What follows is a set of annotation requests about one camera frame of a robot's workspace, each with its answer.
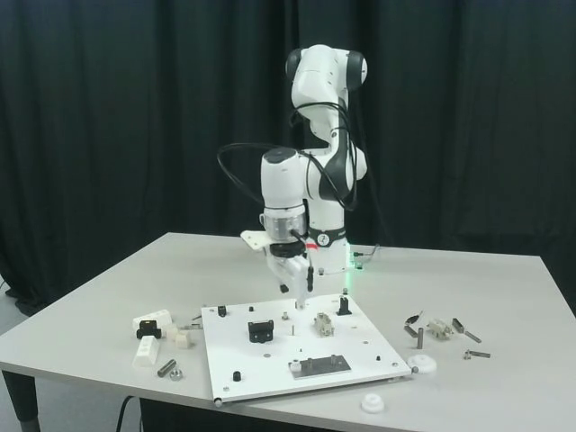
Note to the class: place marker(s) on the small white holder block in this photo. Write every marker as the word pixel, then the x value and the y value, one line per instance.
pixel 171 333
pixel 185 340

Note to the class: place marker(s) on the thin black rod red tag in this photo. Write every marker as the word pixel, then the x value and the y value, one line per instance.
pixel 310 278

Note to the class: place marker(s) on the white wedge holder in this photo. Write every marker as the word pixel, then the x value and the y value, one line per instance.
pixel 155 316

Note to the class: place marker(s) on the black table leg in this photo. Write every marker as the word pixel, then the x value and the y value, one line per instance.
pixel 20 400

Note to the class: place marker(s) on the white medium gear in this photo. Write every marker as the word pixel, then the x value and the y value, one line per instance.
pixel 372 402

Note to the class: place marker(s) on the metal nut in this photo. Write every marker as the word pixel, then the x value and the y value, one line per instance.
pixel 176 373

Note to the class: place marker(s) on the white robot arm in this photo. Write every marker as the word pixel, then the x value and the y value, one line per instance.
pixel 324 81

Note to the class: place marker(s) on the metal rectangular block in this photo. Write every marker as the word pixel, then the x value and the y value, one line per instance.
pixel 458 325

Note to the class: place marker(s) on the black curtain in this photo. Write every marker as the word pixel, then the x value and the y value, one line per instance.
pixel 90 90

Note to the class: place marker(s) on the beige metal connector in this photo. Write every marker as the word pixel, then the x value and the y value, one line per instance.
pixel 438 328

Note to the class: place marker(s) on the white holder with holes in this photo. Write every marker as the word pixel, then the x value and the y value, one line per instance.
pixel 145 354

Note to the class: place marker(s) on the dark metal square peg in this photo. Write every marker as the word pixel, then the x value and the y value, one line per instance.
pixel 410 332

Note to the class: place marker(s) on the white task board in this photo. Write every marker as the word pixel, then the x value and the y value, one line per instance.
pixel 270 360

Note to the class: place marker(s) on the metal round peg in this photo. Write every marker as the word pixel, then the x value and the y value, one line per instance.
pixel 166 367
pixel 420 339

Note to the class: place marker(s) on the white small gear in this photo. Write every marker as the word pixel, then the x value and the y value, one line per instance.
pixel 294 366

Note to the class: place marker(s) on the white large gear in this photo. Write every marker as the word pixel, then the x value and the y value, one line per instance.
pixel 422 364

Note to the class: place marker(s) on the black upright plug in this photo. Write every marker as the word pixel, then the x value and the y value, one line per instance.
pixel 344 307

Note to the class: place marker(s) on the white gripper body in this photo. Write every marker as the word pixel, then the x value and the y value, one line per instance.
pixel 288 267

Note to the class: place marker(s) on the metal bolt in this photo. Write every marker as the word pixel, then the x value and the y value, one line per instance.
pixel 475 355

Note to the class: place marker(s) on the black D-SUB plug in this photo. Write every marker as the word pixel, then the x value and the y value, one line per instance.
pixel 147 332

